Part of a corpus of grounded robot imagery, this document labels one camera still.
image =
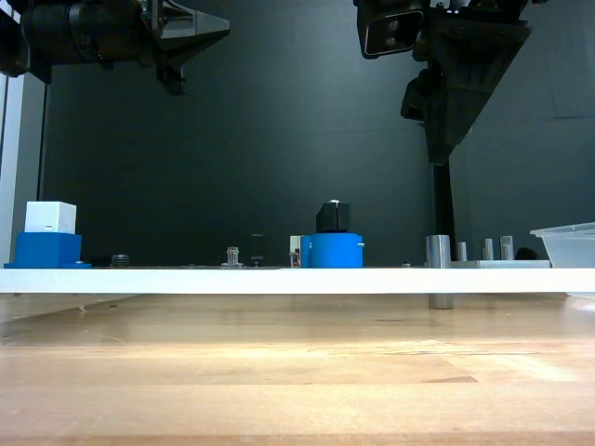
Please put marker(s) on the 16mm metal cylinder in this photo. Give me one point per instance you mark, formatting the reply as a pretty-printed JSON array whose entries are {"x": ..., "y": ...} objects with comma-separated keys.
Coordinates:
[{"x": 439, "y": 251}]

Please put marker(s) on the white connector housing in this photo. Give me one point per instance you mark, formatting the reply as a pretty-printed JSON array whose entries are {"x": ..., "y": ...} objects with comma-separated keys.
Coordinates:
[{"x": 294, "y": 244}]

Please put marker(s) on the grey metal post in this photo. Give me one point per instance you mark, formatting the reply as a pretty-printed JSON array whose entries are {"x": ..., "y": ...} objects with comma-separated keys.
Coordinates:
[{"x": 11, "y": 186}]

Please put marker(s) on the black block plug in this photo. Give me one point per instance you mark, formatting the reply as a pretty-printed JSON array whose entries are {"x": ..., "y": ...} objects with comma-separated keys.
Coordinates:
[{"x": 332, "y": 217}]

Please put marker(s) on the black vertical post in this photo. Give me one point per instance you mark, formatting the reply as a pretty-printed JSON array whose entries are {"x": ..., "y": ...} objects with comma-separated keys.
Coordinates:
[{"x": 444, "y": 200}]

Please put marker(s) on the blue square socket base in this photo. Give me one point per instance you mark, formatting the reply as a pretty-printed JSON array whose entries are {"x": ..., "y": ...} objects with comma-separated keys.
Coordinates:
[{"x": 42, "y": 251}]

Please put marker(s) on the thick metal peg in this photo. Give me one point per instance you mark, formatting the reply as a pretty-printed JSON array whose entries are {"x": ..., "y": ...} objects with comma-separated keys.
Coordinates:
[{"x": 506, "y": 248}]

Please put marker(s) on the black round knob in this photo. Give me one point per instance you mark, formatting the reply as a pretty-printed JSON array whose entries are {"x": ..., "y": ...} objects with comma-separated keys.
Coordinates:
[{"x": 525, "y": 254}]

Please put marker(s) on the medium metal peg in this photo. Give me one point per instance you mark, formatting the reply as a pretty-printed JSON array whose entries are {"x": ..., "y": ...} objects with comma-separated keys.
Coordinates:
[{"x": 488, "y": 248}]

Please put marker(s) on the thin metal peg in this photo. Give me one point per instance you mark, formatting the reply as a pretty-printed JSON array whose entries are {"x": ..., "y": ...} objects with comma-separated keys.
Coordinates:
[{"x": 461, "y": 251}]

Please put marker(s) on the clear plastic tub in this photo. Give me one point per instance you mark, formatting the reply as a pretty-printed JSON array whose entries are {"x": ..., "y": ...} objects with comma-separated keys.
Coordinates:
[{"x": 572, "y": 246}]

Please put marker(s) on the blue round socket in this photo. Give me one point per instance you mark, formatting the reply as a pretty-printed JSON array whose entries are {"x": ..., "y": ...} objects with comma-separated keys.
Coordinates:
[{"x": 334, "y": 251}]

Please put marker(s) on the white cube block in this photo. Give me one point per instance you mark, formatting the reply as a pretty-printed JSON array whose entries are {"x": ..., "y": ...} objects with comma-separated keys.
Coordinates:
[{"x": 48, "y": 216}]

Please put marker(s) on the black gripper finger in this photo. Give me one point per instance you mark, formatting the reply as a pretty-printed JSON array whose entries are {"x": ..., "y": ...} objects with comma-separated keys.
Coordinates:
[
  {"x": 172, "y": 76},
  {"x": 414, "y": 100},
  {"x": 465, "y": 69},
  {"x": 204, "y": 28}
]

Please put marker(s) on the grey metal plate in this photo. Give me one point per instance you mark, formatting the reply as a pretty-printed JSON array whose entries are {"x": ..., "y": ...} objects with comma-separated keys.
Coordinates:
[{"x": 502, "y": 264}]

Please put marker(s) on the black knurled screw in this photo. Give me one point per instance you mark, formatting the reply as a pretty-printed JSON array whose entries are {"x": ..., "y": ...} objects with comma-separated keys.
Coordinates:
[{"x": 120, "y": 261}]

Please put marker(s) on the white taskboard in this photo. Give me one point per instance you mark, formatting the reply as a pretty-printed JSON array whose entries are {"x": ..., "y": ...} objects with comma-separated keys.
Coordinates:
[{"x": 297, "y": 281}]

